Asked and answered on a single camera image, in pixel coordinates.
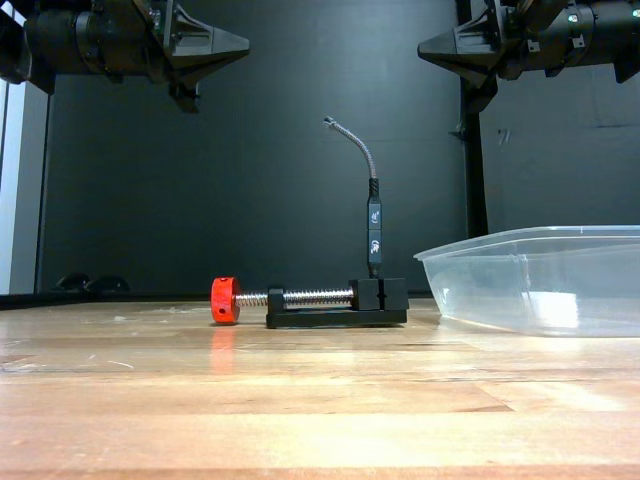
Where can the black aluminium table frame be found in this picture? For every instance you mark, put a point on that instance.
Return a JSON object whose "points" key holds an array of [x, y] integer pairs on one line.
{"points": [[30, 301]]}

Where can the black clamp with red knob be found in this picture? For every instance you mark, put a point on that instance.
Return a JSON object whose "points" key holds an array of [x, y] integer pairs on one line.
{"points": [[325, 317]]}

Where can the black USB-C socket connector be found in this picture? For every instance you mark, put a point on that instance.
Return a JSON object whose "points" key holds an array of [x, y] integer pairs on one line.
{"points": [[375, 247]]}

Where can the clear plastic tub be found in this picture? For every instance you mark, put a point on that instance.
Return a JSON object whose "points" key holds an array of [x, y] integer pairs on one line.
{"points": [[490, 300]]}

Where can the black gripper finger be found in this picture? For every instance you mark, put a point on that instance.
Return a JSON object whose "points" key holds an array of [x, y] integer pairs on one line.
{"points": [[470, 45], [200, 50]]}

